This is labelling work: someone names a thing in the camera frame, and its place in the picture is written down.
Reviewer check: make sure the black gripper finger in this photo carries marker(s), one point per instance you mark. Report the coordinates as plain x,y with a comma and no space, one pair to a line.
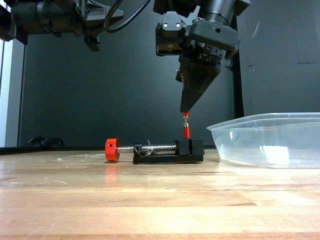
197,80
105,15
179,75

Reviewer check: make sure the red RCA socket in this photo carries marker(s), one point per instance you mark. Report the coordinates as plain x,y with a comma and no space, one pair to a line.
187,132

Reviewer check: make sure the black clamp with red knob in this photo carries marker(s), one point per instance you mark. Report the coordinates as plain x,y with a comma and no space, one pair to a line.
165,158

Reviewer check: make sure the small white block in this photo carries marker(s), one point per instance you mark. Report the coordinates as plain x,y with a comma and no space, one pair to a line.
275,153

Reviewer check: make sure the clear plastic tub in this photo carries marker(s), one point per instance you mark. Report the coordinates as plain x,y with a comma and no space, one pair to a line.
300,155

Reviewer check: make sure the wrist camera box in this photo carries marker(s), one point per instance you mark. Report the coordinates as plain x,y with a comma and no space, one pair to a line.
170,40

